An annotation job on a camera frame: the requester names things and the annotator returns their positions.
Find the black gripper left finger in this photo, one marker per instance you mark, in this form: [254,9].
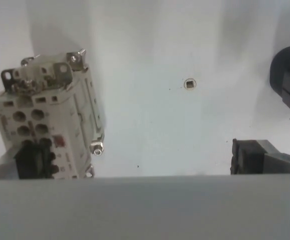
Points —
[32,162]

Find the grey waterproof plug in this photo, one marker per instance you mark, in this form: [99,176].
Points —
[42,112]

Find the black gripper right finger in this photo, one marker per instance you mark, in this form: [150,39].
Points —
[250,160]

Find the white task board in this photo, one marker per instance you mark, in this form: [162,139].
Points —
[159,87]

